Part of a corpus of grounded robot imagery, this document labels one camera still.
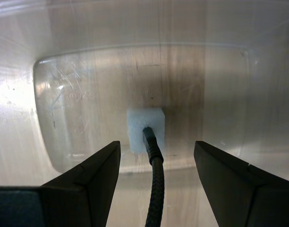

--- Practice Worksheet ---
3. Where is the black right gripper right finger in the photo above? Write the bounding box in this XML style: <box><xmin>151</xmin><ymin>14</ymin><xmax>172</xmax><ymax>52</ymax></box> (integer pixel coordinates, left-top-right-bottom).
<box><xmin>194</xmin><ymin>140</ymin><xmax>289</xmax><ymax>227</ymax></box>

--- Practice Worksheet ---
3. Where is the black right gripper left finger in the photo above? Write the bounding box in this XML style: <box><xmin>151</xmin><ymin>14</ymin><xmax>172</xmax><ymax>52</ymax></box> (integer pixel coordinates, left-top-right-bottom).
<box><xmin>39</xmin><ymin>140</ymin><xmax>122</xmax><ymax>227</ymax></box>

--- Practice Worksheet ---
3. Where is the braided USB-C plug cable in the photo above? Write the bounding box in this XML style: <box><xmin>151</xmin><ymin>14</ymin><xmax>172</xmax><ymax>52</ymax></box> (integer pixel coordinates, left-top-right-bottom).
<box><xmin>142</xmin><ymin>126</ymin><xmax>165</xmax><ymax>227</ymax></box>

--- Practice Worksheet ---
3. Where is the white foam block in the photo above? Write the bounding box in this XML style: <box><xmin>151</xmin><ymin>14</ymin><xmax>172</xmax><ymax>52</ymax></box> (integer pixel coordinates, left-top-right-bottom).
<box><xmin>126</xmin><ymin>107</ymin><xmax>166</xmax><ymax>153</ymax></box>

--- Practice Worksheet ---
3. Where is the clear plastic tub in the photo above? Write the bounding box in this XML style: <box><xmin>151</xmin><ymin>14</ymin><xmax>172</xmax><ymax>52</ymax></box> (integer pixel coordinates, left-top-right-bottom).
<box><xmin>0</xmin><ymin>0</ymin><xmax>289</xmax><ymax>227</ymax></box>

